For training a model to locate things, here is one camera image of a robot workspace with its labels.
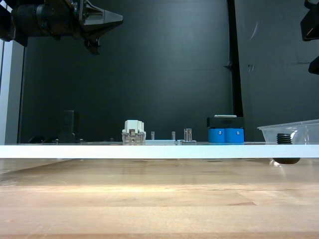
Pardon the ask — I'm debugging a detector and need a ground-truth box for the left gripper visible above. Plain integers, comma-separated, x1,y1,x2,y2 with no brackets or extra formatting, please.
37,0,124,55

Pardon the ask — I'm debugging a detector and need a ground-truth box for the large blue socket block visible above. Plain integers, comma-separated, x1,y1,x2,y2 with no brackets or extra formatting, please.
206,114,245,144

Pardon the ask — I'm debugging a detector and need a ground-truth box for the small steel post fitting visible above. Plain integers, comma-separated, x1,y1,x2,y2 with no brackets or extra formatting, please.
181,127,197,145

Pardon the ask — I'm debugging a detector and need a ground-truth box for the beige many-pin connector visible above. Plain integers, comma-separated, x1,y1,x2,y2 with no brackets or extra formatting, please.
121,119,147,145

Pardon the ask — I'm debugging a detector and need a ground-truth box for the clear plastic container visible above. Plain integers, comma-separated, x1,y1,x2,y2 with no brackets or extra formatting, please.
256,119,319,145

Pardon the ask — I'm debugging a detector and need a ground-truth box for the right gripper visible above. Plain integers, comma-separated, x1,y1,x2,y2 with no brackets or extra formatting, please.
300,0,319,74

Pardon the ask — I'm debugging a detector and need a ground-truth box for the black block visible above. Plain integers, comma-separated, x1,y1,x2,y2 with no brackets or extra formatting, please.
58,110,82,144

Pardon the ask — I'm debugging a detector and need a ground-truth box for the white task board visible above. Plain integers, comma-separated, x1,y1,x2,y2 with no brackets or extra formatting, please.
0,143,319,159

